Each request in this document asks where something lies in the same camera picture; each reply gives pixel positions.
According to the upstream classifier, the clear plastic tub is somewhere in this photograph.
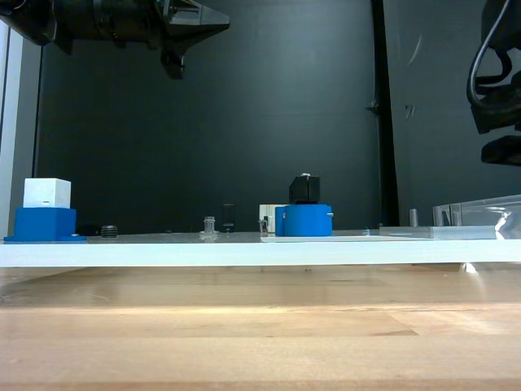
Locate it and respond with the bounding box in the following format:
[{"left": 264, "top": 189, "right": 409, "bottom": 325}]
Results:
[{"left": 432, "top": 194, "right": 521, "bottom": 241}]

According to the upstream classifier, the blue round mount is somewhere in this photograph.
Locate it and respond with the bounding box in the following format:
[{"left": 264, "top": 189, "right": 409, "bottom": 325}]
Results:
[{"left": 274, "top": 204, "right": 335, "bottom": 238}]

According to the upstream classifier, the grey aluminium block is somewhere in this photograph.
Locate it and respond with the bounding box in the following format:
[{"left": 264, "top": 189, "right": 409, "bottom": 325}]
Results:
[{"left": 378, "top": 224, "right": 497, "bottom": 242}]

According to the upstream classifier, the black vertical post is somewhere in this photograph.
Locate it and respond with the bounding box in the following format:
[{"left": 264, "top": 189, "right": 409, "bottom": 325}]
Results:
[{"left": 369, "top": 0, "right": 399, "bottom": 227}]

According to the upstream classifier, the white cube block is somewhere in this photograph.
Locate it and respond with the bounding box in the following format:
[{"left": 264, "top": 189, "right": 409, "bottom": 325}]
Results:
[{"left": 23, "top": 177, "right": 72, "bottom": 209}]

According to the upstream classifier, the white taskboard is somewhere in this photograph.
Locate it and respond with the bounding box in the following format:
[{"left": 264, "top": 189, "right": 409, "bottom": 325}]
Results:
[{"left": 0, "top": 231, "right": 521, "bottom": 269}]

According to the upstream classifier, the beige connector housing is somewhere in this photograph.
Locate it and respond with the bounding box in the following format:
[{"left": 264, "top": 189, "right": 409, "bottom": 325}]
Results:
[{"left": 258, "top": 204, "right": 286, "bottom": 236}]

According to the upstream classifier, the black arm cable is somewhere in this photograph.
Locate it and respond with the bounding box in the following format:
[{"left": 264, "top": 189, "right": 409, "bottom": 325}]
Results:
[{"left": 466, "top": 0, "right": 514, "bottom": 105}]

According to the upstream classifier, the blue square mount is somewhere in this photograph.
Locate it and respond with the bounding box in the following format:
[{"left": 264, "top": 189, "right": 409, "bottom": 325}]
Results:
[{"left": 2, "top": 206, "right": 88, "bottom": 244}]

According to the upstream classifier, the small clear connector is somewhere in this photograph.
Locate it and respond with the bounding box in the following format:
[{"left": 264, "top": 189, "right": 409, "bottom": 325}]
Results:
[{"left": 199, "top": 216, "right": 221, "bottom": 241}]

